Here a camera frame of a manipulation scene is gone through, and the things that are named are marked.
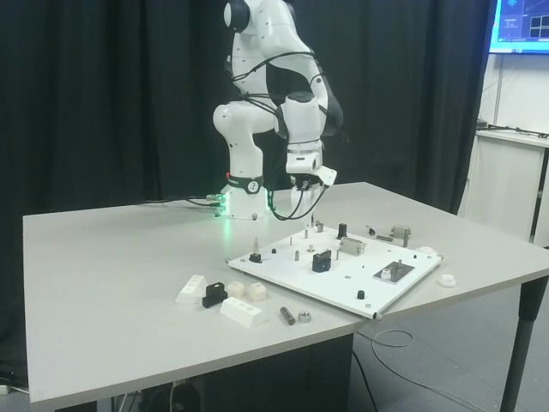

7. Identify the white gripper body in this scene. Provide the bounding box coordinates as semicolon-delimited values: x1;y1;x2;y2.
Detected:
290;185;323;215

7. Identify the flat white mounting plate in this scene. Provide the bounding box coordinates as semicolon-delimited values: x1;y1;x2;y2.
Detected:
315;167;339;188

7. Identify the white task board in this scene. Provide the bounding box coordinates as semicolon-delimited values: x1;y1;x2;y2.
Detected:
226;221;444;321

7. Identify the long white peg holder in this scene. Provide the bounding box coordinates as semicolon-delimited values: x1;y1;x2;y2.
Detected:
219;298;264;330

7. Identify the black D-SUB plug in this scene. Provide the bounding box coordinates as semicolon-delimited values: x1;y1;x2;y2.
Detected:
201;282;229;308

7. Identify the white stepped peg holder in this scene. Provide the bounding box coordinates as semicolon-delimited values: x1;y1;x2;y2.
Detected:
174;274;208;306

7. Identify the white cabinet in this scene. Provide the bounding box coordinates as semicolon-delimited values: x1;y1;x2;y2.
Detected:
457;128;549;249

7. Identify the black curtain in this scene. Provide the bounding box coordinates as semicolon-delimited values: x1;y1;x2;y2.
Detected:
0;0;498;383

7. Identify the dark table leg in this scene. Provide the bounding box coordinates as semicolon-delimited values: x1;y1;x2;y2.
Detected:
503;282;544;412

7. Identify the blue screen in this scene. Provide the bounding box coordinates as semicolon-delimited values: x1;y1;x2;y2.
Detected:
488;0;549;57

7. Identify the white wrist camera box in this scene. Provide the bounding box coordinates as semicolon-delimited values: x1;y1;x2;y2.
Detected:
286;148;323;175

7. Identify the black base cable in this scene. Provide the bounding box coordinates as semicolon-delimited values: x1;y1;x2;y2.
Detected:
143;194;225;212

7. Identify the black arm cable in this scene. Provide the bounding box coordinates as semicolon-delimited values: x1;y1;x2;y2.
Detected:
222;50;328;221

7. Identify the grey floor cable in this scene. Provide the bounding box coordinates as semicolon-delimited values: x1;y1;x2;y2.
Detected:
370;329;508;412

